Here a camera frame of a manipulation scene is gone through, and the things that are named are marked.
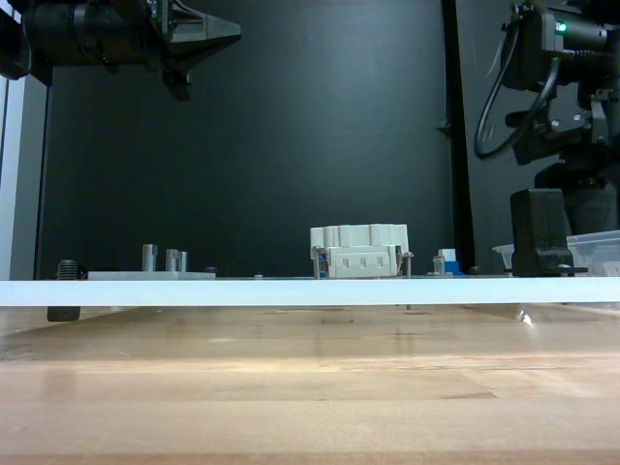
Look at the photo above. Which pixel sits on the beige connector hub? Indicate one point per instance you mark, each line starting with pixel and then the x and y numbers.
pixel 361 261

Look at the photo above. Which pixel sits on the clear plastic tub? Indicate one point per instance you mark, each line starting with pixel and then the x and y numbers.
pixel 600 252

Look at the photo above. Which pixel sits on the white board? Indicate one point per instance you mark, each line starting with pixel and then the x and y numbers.
pixel 290 293

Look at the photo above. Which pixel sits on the small blue white socket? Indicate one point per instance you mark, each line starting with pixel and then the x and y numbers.
pixel 451 267

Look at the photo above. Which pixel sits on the grey metal plate with pegs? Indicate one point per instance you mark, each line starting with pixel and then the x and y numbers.
pixel 145 275

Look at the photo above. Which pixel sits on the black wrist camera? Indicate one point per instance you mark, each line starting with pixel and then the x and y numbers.
pixel 537 150

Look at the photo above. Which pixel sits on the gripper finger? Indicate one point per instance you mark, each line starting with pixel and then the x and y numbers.
pixel 213 34
pixel 596 213

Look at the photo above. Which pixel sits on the black wall post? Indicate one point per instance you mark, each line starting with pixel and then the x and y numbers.
pixel 455 145

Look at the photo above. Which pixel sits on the black upright socket block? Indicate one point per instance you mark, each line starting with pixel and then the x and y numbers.
pixel 537 227

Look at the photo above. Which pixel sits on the small grey metal clamp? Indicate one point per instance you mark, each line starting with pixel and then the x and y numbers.
pixel 438 265

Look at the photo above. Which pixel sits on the black screw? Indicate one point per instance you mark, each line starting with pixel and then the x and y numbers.
pixel 68 270

